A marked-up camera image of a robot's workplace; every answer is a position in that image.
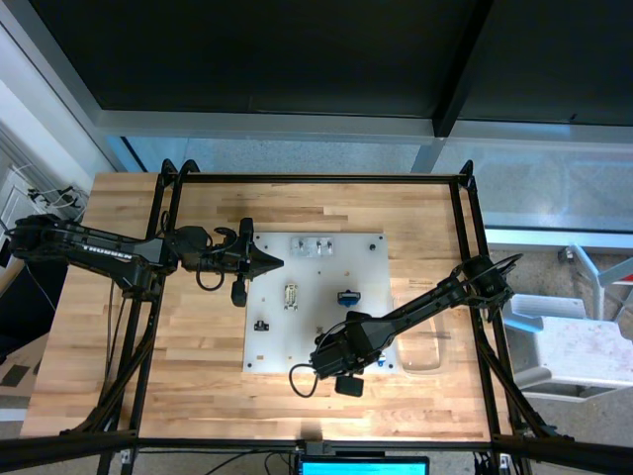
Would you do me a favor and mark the black pillar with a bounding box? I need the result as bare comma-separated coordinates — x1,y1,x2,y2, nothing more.
433,0,496,139

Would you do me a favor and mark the white chair with red seat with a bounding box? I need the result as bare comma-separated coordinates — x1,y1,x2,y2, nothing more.
558,241,633,318

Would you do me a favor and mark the clear plastic block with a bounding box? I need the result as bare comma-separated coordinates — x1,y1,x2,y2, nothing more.
289,236,336,259

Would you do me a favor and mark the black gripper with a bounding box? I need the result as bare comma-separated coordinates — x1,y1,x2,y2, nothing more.
210,218,285,309
310,340,382,397

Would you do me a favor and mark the black metal frame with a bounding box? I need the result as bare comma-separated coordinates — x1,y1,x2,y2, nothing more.
0,157,633,475

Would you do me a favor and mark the looped black arm cable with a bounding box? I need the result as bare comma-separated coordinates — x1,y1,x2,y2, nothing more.
288,362,323,400

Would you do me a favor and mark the clear plastic tub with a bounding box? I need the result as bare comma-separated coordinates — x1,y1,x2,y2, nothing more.
393,286,446,378

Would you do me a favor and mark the white board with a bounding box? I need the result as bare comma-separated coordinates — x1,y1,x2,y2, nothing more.
241,231,400,375

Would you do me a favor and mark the white plastic step stool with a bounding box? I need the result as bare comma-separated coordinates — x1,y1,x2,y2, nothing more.
503,291,633,403

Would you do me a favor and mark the blue laptop screen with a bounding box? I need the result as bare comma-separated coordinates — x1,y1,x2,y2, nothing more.
295,454,430,475

